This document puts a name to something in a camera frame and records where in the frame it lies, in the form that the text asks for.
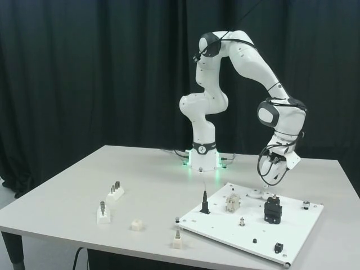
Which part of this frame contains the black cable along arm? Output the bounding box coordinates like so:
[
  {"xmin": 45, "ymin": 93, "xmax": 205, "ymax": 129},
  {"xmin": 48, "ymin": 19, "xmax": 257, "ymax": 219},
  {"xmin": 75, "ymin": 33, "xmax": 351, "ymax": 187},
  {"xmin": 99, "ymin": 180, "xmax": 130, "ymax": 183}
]
[{"xmin": 192, "ymin": 0, "xmax": 307, "ymax": 113}]

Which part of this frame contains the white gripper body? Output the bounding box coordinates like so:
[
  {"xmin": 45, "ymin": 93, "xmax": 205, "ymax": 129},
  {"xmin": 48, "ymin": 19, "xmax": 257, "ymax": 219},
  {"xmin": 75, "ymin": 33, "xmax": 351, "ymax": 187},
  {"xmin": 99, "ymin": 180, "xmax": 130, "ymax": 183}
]
[{"xmin": 259, "ymin": 157, "xmax": 289, "ymax": 186}]

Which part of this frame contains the black table leg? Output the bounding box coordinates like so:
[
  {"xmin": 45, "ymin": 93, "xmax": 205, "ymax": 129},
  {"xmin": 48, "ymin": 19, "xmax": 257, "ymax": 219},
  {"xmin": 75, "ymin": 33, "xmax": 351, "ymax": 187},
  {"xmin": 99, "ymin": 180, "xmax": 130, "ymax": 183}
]
[{"xmin": 0, "ymin": 231, "xmax": 24, "ymax": 270}]

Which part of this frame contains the black D-SUB plug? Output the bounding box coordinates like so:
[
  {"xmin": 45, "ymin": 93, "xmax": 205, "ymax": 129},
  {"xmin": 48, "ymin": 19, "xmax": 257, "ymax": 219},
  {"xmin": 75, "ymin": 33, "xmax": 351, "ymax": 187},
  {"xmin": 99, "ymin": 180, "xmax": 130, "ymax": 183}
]
[{"xmin": 263, "ymin": 196, "xmax": 283, "ymax": 226}]

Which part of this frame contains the beige D-SUB socket block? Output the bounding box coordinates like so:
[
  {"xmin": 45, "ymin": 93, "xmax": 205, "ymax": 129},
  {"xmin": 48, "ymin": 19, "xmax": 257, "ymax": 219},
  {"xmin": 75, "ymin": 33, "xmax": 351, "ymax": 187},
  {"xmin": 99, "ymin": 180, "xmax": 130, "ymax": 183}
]
[{"xmin": 226, "ymin": 193, "xmax": 240, "ymax": 212}]

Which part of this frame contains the white task board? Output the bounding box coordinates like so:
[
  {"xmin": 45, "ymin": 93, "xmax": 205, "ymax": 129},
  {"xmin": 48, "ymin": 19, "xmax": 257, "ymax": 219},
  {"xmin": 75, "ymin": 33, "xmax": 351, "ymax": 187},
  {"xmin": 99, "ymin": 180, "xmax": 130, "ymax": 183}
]
[{"xmin": 178, "ymin": 182, "xmax": 325, "ymax": 267}]

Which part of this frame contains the black curtain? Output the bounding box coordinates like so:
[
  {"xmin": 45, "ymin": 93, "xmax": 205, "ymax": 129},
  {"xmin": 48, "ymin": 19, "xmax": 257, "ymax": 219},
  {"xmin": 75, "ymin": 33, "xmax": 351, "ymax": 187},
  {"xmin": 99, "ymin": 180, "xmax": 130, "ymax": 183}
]
[{"xmin": 0, "ymin": 0, "xmax": 360, "ymax": 199}]

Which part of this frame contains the small empty white holder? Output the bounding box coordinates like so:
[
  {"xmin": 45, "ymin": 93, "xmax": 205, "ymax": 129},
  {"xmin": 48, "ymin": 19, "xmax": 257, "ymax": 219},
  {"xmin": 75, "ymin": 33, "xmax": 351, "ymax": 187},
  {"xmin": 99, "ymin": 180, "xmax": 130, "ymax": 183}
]
[{"xmin": 130, "ymin": 218, "xmax": 145, "ymax": 232}]

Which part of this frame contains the white round peg holder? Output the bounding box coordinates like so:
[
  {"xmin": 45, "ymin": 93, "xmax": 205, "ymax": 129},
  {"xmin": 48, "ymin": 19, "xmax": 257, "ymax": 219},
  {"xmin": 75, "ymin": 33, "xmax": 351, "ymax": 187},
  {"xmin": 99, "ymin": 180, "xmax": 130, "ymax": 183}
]
[{"xmin": 96, "ymin": 208, "xmax": 111, "ymax": 225}]

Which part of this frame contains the black cable under table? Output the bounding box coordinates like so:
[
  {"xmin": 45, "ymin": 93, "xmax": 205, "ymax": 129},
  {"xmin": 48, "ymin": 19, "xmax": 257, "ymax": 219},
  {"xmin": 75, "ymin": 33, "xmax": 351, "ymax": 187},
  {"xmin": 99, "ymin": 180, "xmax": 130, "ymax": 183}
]
[{"xmin": 73, "ymin": 246, "xmax": 88, "ymax": 270}]

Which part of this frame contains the white square peg holder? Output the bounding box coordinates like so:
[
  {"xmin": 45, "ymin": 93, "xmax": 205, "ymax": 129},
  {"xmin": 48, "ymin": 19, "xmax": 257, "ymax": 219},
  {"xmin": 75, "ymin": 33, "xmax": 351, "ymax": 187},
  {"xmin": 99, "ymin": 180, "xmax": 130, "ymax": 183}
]
[{"xmin": 105, "ymin": 187, "xmax": 125, "ymax": 201}]

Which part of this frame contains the black cable loop at wrist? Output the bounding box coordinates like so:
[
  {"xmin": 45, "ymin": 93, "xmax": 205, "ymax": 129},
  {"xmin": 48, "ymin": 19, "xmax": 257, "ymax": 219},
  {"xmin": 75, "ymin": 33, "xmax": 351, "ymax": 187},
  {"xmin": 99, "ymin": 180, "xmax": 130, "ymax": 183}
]
[{"xmin": 258, "ymin": 132, "xmax": 305, "ymax": 184}]

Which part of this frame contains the black waterproof plug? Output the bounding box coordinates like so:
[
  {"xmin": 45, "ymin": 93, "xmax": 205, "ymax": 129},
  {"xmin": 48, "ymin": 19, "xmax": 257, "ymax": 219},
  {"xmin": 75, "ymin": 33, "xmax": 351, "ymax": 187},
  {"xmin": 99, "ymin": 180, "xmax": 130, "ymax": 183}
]
[{"xmin": 199, "ymin": 191, "xmax": 210, "ymax": 213}]

